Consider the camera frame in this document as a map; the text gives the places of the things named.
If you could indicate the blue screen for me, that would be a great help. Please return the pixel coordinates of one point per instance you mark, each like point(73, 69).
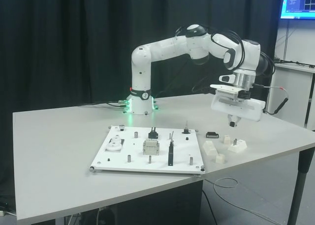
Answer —
point(299, 2)

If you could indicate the flat white mounting plate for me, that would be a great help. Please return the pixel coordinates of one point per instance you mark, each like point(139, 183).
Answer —
point(224, 87)

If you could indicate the black box under table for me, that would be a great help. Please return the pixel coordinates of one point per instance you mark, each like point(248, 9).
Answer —
point(147, 200)

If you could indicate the black table leg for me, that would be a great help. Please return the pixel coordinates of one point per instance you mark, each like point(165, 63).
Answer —
point(300, 183)

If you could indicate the white large gear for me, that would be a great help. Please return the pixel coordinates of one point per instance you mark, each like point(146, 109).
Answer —
point(115, 147)

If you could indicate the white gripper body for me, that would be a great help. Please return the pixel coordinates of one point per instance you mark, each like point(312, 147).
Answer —
point(236, 106)

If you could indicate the metal BNC plug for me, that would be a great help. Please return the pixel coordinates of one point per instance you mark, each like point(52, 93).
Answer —
point(121, 128)

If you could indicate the small white holder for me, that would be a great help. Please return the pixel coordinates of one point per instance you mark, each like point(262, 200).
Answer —
point(226, 139)
point(220, 158)

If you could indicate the black curtain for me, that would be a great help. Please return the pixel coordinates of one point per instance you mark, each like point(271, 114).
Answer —
point(73, 38)

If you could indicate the white long wedge holder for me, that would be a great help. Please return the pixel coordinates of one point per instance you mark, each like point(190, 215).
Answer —
point(209, 149)

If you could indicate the white peg holder block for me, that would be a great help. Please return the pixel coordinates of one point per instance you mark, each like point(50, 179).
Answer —
point(237, 148)

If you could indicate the black USB plug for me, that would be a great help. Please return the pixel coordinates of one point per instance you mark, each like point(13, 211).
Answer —
point(170, 153)

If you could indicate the black D-SUB plug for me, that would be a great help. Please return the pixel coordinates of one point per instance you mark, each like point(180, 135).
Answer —
point(212, 135)

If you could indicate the white cabinet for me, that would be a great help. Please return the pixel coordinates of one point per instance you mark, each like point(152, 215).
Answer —
point(292, 92)

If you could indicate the metal waterproof plug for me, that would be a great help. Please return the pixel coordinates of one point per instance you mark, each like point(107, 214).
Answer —
point(150, 147)

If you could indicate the metal bolt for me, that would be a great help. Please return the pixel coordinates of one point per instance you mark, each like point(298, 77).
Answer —
point(186, 127)

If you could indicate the white task board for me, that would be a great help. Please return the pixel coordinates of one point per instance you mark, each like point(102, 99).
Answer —
point(147, 148)

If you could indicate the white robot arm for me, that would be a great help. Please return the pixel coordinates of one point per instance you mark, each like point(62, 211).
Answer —
point(141, 70)

